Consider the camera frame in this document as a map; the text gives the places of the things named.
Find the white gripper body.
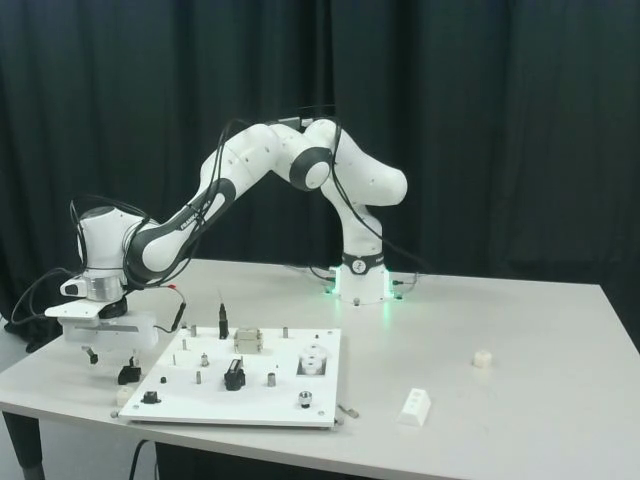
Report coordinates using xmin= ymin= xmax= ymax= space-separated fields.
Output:
xmin=61 ymin=310 xmax=161 ymax=352

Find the thin black rod red tag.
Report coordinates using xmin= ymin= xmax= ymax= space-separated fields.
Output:
xmin=168 ymin=283 xmax=190 ymax=332

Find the black cable along forearm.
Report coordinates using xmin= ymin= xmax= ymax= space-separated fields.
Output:
xmin=69 ymin=116 xmax=307 ymax=301

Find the silver flange ring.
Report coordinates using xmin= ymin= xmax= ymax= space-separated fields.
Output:
xmin=83 ymin=273 xmax=123 ymax=303

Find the black curtain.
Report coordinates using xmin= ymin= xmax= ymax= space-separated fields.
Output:
xmin=0 ymin=0 xmax=640 ymax=354

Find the white task board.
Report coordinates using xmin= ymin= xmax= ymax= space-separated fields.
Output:
xmin=117 ymin=327 xmax=344 ymax=429

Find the white peg holder with holes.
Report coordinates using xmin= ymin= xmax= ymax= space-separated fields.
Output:
xmin=397 ymin=387 xmax=433 ymax=414

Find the dark table leg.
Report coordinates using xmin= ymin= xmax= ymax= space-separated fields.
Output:
xmin=0 ymin=410 xmax=34 ymax=480

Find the black cable under table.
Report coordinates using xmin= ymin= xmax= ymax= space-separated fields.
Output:
xmin=131 ymin=425 xmax=159 ymax=480

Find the black cable along upper arm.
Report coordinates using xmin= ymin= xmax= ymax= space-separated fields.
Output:
xmin=298 ymin=103 xmax=422 ymax=282

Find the flat white mounting plate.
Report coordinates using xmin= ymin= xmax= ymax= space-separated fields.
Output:
xmin=44 ymin=304 xmax=102 ymax=320

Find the black looping camera cable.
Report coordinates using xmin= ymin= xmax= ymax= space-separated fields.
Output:
xmin=10 ymin=267 xmax=84 ymax=332

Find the black Ethernet plug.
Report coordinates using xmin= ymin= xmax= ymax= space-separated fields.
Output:
xmin=217 ymin=294 xmax=230 ymax=342

